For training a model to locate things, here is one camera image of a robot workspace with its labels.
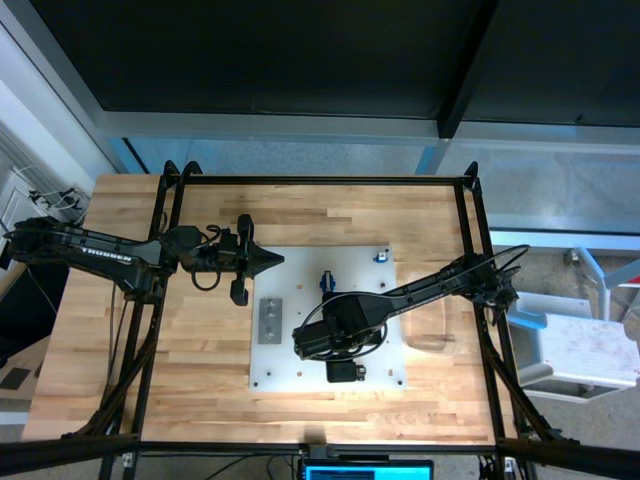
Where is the grey metal plate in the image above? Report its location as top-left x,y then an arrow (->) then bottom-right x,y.
257,298 -> 284,345

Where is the blue-edged screen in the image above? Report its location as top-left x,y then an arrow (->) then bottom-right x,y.
298,459 -> 435,480

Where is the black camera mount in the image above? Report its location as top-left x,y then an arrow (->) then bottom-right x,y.
298,430 -> 342,459

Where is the black aluminium table frame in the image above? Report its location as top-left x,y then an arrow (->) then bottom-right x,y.
0,158 -> 640,480

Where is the black foam pad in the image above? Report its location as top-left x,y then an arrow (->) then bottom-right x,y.
0,367 -> 31,391

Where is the white cable bundle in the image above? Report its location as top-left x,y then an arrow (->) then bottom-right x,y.
27,185 -> 90,221

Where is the grey metal stand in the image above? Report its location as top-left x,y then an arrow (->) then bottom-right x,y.
564,245 -> 619,321

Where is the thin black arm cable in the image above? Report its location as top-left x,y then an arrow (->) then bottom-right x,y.
492,243 -> 532,274

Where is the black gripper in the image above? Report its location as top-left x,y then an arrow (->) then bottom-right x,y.
219,214 -> 286,306

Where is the clear plastic tub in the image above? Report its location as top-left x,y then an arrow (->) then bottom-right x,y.
407,272 -> 457,355

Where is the black vertical post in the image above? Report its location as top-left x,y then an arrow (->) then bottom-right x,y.
437,0 -> 501,139

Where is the white plastic board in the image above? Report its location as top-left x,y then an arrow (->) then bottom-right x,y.
248,244 -> 409,395

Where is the white step stool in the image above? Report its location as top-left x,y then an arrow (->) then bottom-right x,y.
509,289 -> 640,406

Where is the cardboard box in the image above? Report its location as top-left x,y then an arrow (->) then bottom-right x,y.
0,333 -> 51,401

